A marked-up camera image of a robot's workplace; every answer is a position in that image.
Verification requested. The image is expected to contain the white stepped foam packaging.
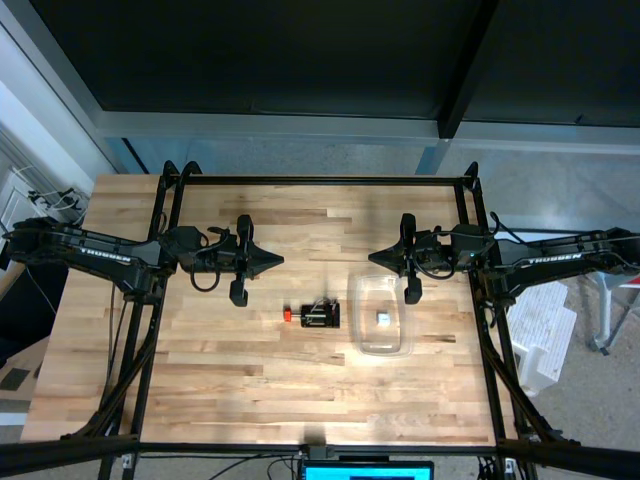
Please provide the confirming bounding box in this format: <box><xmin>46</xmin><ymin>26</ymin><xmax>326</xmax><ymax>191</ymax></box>
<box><xmin>504</xmin><ymin>272</ymin><xmax>579</xmax><ymax>399</ymax></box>

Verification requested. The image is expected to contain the clear plastic tub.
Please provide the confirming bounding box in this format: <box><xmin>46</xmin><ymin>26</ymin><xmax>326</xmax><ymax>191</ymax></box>
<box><xmin>348</xmin><ymin>272</ymin><xmax>416</xmax><ymax>359</ymax></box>

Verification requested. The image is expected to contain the black aluminium frame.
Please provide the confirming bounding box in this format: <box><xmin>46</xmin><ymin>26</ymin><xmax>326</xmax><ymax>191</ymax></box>
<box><xmin>0</xmin><ymin>159</ymin><xmax>640</xmax><ymax>480</ymax></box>

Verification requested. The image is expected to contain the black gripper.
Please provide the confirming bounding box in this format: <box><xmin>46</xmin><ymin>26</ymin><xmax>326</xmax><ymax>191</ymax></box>
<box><xmin>368</xmin><ymin>213</ymin><xmax>454</xmax><ymax>306</ymax></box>
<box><xmin>191</xmin><ymin>214</ymin><xmax>285</xmax><ymax>307</ymax></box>

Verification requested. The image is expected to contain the grey metal stool frame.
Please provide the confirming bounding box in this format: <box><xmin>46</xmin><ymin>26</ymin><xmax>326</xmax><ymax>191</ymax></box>
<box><xmin>579</xmin><ymin>259</ymin><xmax>640</xmax><ymax>356</ymax></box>

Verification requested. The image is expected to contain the brown cardboard box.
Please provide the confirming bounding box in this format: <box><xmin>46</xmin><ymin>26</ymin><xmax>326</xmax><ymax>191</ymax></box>
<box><xmin>0</xmin><ymin>334</ymin><xmax>51</xmax><ymax>401</ymax></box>

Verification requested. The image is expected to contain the thin frayed wire bundle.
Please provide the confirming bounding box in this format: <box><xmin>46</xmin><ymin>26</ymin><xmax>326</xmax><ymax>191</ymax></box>
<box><xmin>308</xmin><ymin>297</ymin><xmax>335</xmax><ymax>321</ymax></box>

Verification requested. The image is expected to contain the blue laptop screen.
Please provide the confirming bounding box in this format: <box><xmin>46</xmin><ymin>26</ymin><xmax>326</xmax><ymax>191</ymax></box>
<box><xmin>299</xmin><ymin>460</ymin><xmax>435</xmax><ymax>480</ymax></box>

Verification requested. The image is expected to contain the cable bundle with plugs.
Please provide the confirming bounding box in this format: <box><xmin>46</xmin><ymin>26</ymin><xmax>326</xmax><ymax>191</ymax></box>
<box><xmin>24</xmin><ymin>185</ymin><xmax>86</xmax><ymax>214</ymax></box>

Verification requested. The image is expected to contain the black table-level camera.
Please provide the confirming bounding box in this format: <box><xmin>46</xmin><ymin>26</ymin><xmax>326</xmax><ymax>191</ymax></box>
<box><xmin>299</xmin><ymin>434</ymin><xmax>334</xmax><ymax>459</ymax></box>

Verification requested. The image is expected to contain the black clamp fixture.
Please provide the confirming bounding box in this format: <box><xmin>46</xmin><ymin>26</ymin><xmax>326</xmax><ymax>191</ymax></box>
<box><xmin>299</xmin><ymin>301</ymin><xmax>342</xmax><ymax>330</ymax></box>

